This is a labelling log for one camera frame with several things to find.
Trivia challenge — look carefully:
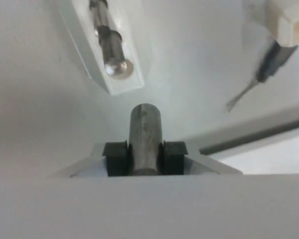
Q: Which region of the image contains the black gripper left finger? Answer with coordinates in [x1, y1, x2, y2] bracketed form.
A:
[46, 140, 130, 178]

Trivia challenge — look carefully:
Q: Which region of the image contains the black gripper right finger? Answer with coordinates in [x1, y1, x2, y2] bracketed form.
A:
[161, 140, 243, 176]

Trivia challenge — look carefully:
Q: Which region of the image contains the large metal round peg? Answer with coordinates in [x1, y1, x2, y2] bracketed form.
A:
[128, 103, 165, 176]

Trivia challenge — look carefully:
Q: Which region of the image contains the white round peg holder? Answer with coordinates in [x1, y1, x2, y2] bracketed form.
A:
[56, 0, 146, 96]

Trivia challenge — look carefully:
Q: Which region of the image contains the medium metal round peg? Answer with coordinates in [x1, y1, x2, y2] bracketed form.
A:
[99, 24, 135, 78]

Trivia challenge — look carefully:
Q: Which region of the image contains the small metal round peg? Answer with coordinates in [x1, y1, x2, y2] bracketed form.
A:
[89, 0, 110, 38]

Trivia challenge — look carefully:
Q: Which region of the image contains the small white plug holder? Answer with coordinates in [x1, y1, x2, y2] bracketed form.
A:
[244, 0, 299, 48]

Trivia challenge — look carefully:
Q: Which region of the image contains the black plug with short cable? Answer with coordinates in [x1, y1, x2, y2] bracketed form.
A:
[225, 41, 299, 113]

